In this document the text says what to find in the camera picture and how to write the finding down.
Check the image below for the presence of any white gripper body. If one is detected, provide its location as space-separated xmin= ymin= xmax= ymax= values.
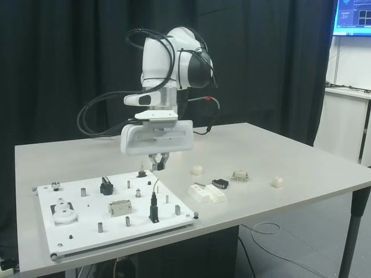
xmin=120 ymin=119 xmax=194 ymax=157

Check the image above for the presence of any white holder with holes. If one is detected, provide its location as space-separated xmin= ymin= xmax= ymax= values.
xmin=204 ymin=185 xmax=228 ymax=204
xmin=187 ymin=184 xmax=213 ymax=204

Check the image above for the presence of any black D-SUB plug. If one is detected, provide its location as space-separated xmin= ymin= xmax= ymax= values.
xmin=99 ymin=177 xmax=115 ymax=195

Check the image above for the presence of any beige waterproof plug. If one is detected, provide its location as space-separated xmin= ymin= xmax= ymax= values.
xmin=231 ymin=170 xmax=250 ymax=182
xmin=108 ymin=201 xmax=133 ymax=217

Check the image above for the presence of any white task board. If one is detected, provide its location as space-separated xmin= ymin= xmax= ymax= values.
xmin=31 ymin=169 xmax=201 ymax=259

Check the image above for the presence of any white large gear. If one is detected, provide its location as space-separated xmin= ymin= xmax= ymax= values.
xmin=54 ymin=210 xmax=78 ymax=225

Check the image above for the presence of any black curtain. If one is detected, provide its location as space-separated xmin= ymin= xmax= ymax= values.
xmin=0 ymin=0 xmax=340 ymax=186

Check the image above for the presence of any white cabinet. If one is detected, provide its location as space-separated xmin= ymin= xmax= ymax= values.
xmin=314 ymin=82 xmax=371 ymax=168

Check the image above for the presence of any black table leg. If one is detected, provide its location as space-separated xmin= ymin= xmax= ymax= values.
xmin=338 ymin=187 xmax=364 ymax=278

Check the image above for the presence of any blue screen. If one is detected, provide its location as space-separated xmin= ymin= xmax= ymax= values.
xmin=332 ymin=0 xmax=371 ymax=38

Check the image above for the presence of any black USB plug with cable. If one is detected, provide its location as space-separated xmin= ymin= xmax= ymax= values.
xmin=148 ymin=178 xmax=161 ymax=224

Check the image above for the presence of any black cable bundle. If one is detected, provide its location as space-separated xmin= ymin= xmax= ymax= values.
xmin=77 ymin=92 xmax=146 ymax=137

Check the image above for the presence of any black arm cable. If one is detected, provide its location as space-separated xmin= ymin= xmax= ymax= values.
xmin=125 ymin=28 xmax=219 ymax=89

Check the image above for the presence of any thin grey floor cable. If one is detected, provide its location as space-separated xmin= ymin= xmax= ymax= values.
xmin=238 ymin=221 xmax=371 ymax=278

